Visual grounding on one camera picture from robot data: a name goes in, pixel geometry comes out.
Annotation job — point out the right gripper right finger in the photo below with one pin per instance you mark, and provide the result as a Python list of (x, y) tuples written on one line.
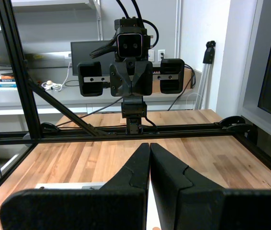
[(221, 210)]

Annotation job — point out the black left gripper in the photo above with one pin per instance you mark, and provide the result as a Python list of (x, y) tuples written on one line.
[(90, 72)]

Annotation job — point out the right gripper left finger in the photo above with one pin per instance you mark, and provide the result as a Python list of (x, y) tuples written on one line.
[(78, 210)]

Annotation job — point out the white task board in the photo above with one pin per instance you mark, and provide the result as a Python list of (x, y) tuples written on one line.
[(61, 186)]

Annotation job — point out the black computer monitor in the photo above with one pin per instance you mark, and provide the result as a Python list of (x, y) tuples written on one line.
[(85, 55), (1, 48)]

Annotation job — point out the grey desk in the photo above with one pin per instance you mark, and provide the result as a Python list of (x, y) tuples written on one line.
[(18, 100)]

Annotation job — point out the stack of books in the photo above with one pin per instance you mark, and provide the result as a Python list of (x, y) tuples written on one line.
[(6, 83)]

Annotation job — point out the white wall outlet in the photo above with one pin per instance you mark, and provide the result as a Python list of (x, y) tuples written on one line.
[(151, 55), (161, 55)]

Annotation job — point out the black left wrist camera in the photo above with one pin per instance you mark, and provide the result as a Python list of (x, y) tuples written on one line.
[(129, 45)]

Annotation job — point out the aluminium rails with black bracket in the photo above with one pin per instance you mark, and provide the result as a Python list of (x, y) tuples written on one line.
[(208, 51)]

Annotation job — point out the black aluminium frame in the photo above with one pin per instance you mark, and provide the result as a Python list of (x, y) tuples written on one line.
[(19, 72)]

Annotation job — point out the white wall shelf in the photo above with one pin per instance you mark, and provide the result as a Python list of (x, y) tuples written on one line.
[(42, 6)]

